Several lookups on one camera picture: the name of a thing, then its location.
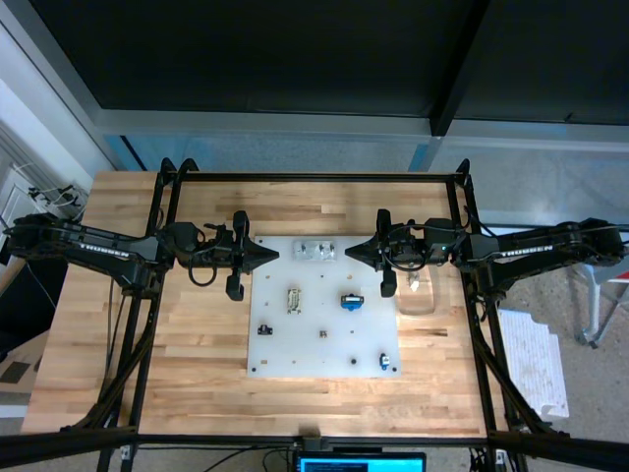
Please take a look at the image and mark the white task board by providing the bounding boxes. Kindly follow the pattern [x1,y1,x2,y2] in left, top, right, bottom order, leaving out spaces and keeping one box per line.
[244,234,403,379]

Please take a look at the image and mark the clear plastic tub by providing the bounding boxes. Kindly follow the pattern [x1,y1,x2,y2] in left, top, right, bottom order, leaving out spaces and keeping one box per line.
[396,265,438,317]

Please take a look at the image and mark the black aluminium frame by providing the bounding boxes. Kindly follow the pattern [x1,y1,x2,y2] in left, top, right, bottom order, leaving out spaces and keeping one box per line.
[0,156,629,472]

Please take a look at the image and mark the screen with blue edge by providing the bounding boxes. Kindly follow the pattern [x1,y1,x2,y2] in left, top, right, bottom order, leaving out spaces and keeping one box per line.
[293,451,428,472]

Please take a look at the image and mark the white foam block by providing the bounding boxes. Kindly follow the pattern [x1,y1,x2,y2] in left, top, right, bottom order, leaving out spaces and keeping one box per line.
[495,308,571,419]

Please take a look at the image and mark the white cable bundle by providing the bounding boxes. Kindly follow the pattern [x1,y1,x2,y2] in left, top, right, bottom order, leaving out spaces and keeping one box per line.
[27,182,86,208]

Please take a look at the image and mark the aluminium clamp block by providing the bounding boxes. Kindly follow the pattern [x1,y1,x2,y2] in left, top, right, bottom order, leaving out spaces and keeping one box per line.
[293,239,339,264]

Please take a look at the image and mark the small black camera box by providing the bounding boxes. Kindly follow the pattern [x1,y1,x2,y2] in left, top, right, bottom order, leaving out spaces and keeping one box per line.
[300,425,329,451]

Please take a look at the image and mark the blue D-sub connector mount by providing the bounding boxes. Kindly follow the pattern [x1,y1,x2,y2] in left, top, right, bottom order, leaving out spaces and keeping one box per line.
[339,292,366,314]

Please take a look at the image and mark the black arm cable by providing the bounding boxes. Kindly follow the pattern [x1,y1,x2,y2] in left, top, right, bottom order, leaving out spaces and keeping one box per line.
[384,221,429,272]
[188,223,232,288]

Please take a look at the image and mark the cardboard box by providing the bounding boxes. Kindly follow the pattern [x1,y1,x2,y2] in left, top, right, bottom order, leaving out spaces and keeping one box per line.
[0,328,50,394]

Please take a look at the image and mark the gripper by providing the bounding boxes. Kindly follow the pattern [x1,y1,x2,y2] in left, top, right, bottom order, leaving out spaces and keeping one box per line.
[198,210,280,302]
[344,209,427,300]

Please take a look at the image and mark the grey metal stand legs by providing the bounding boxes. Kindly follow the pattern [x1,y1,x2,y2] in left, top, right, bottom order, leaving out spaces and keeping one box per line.
[572,260,629,350]

